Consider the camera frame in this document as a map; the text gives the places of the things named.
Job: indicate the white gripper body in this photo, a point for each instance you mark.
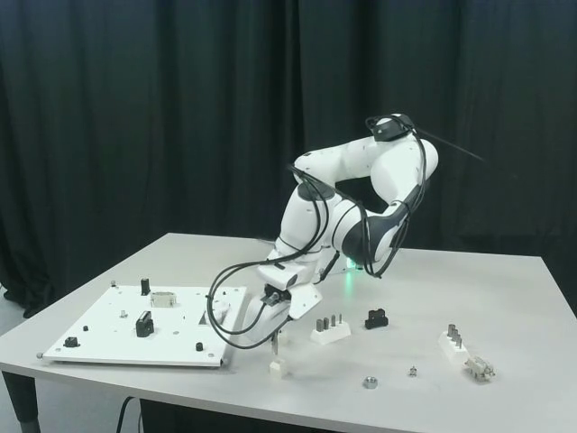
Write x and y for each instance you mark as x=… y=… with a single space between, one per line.
x=263 y=327

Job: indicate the grey Ethernet plug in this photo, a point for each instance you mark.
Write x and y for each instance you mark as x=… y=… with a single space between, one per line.
x=275 y=347

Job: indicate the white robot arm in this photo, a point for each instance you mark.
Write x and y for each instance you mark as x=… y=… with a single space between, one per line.
x=315 y=216

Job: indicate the small white plug holder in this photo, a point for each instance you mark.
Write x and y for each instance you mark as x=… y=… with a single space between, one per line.
x=278 y=367

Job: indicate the white round peg holder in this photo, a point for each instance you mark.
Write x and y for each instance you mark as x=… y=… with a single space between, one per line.
x=331 y=334

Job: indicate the black D-SUB plug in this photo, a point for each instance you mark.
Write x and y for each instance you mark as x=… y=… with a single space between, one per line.
x=377 y=319

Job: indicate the metal hex nut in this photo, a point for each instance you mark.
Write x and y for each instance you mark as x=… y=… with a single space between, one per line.
x=370 y=382

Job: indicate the white task board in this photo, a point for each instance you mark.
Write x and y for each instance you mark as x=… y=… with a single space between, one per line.
x=112 y=334

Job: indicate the small metal BNC plug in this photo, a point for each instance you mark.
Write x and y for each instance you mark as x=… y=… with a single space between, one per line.
x=411 y=371

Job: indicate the metal square peg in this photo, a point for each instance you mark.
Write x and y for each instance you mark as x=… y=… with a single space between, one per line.
x=455 y=337
x=459 y=343
x=451 y=330

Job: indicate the white square peg holder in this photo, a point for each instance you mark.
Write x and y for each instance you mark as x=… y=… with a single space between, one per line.
x=455 y=349

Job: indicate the grey waterproof plug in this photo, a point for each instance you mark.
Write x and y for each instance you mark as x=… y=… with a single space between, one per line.
x=480 y=365

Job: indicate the black curtain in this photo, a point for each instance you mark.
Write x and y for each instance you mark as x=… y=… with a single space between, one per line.
x=180 y=113

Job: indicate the black table leg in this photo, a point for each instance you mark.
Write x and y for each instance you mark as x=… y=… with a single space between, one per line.
x=20 y=399

